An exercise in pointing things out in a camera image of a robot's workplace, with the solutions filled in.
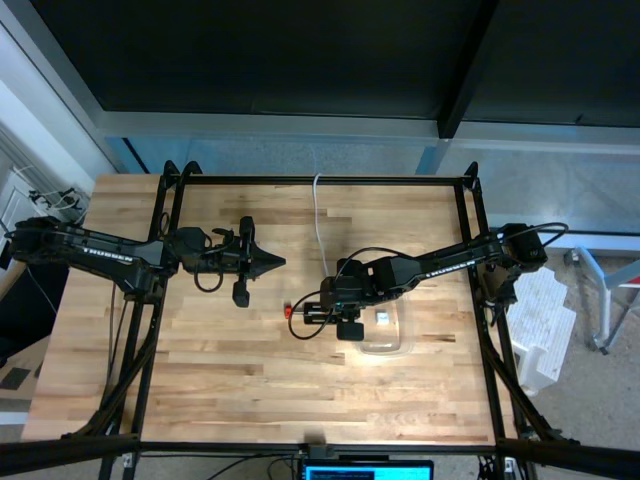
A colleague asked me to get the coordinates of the screen with blue edge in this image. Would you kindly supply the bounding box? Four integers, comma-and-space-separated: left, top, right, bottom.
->
299, 459, 435, 480

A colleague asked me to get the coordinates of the black white cable bundle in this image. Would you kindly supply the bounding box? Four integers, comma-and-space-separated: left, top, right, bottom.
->
27, 187, 84, 211

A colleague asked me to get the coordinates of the white foam packing block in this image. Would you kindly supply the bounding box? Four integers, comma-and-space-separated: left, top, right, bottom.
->
499, 269, 576, 399

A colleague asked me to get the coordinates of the black vise with red knob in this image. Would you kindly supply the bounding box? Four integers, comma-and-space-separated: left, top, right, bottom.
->
282, 301, 334, 325

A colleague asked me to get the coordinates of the clear plastic tub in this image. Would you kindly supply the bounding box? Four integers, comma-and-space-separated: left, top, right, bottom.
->
355, 289, 415, 357

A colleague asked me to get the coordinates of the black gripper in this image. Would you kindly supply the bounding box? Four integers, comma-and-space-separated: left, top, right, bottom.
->
212, 216, 287, 307
319, 273, 368, 343

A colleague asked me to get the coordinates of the grey metal stand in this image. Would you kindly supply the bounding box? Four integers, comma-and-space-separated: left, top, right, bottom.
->
564, 244, 640, 356

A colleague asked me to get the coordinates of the black metal frame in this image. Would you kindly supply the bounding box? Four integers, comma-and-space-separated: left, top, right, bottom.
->
0, 159, 640, 480

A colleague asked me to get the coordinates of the black vertical post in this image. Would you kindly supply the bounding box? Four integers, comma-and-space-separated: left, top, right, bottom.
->
438, 0, 499, 140

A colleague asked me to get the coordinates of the small black fixed camera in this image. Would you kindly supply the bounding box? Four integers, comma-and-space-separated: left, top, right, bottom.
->
301, 435, 334, 459

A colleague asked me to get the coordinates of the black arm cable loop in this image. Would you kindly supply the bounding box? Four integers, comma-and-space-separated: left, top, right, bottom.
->
193, 259, 225, 294
288, 292, 337, 340

